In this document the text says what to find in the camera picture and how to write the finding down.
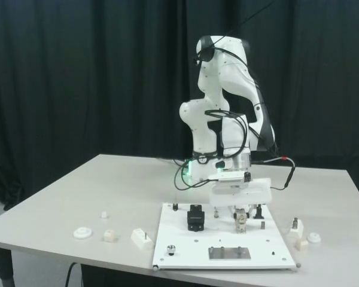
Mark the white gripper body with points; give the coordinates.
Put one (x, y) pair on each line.
(242, 194)

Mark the cream waterproof plug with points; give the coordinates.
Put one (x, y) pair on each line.
(240, 214)

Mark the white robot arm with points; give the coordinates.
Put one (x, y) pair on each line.
(233, 74)

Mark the black USB plug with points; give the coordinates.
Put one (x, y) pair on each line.
(258, 213)

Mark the metal bolt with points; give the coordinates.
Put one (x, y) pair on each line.
(216, 213)

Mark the dark metal square peg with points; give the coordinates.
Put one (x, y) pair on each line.
(262, 225)

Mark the flat white mounting plate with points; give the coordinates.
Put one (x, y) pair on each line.
(217, 177)

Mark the white task board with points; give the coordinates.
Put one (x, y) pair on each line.
(221, 239)

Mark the small white box dark window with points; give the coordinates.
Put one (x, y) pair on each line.
(220, 164)

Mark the black D-SUB plug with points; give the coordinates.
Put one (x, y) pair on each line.
(195, 219)

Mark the white peg holder block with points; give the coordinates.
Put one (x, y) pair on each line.
(296, 232)

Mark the small black Ethernet plug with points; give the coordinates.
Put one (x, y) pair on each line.
(175, 207)

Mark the small cream cube holder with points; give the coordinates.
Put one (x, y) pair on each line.
(301, 244)
(110, 235)

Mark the white medium gear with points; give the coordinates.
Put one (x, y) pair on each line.
(313, 238)

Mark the metal BNC plug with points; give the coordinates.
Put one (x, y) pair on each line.
(171, 249)

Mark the long white peg holder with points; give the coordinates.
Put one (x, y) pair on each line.
(140, 241)

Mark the white small gear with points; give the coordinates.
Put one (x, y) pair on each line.
(104, 214)

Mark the black under-table cabinet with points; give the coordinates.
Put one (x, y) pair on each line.
(116, 276)

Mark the white large gear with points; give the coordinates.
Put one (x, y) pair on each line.
(82, 233)

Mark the black curtains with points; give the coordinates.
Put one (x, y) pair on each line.
(77, 74)

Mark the black table leg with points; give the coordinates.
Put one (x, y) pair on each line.
(1, 266)

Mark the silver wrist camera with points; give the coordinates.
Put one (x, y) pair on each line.
(247, 176)

